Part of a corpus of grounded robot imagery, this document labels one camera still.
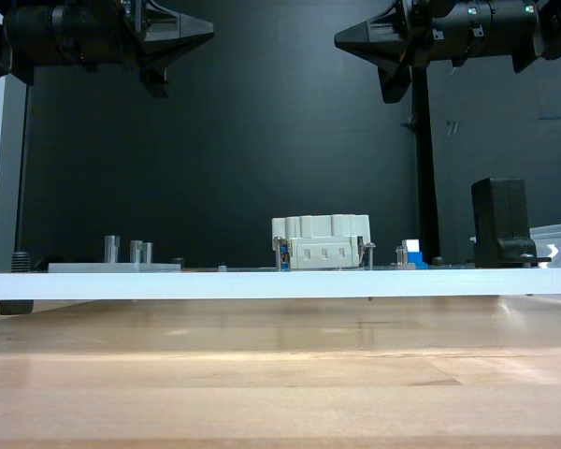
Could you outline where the black rubber board foot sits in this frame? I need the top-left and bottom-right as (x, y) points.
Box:
(0, 298), (35, 316)

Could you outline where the black wall pillar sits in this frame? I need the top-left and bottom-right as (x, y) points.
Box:
(409, 59), (444, 266)

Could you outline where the black plastic bracket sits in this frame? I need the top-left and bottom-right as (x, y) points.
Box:
(465, 176), (554, 269)

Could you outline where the grey metal plate with pegs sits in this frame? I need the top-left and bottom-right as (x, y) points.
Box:
(48, 235), (182, 274)

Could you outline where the white task board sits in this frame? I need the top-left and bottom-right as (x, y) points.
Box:
(0, 269), (561, 302)

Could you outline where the beige HAN10E connector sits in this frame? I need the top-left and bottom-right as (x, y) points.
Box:
(270, 213), (378, 271)

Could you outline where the small blue white connector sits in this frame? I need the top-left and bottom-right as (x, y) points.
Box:
(401, 239), (424, 270)

